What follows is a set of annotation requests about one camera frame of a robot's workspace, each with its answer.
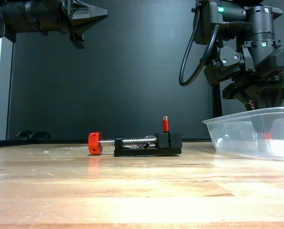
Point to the black vise with red knob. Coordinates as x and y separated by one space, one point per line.
169 143

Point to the black frame corner bracket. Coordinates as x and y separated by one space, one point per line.
24 134
40 135

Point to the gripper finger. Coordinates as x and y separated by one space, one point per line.
84 28
94 14
270 97

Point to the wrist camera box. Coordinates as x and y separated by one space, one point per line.
224 64

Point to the red rca socket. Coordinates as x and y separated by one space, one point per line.
166 126

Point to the black upright post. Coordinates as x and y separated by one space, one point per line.
216 102

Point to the white block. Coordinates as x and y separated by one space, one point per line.
279 146

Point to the clear plastic tub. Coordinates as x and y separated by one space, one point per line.
232 133

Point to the black aluminium table frame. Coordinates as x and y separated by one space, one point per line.
37 142

